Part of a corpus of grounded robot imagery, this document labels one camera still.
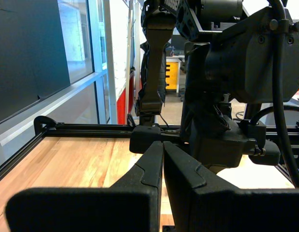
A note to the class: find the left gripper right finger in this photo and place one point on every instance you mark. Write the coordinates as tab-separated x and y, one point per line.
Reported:
236	210

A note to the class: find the glass window aluminium frame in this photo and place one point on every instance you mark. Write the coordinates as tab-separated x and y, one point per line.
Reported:
77	36

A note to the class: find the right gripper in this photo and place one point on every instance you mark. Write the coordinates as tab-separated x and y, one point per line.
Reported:
224	149

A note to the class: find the red panel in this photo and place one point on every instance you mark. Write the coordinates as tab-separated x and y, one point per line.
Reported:
121	106

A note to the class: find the yellow cabinet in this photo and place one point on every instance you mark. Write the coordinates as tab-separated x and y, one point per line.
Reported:
172	75

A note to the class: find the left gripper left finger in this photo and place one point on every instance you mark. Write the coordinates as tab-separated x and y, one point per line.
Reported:
91	210

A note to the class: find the black frame rail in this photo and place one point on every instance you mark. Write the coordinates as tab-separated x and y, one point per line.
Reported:
283	172
91	130
19	158

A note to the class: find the black frame corner bracket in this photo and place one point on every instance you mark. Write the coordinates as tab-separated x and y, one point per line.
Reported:
40	123

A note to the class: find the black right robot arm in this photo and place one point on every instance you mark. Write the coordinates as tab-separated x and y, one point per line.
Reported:
248	60

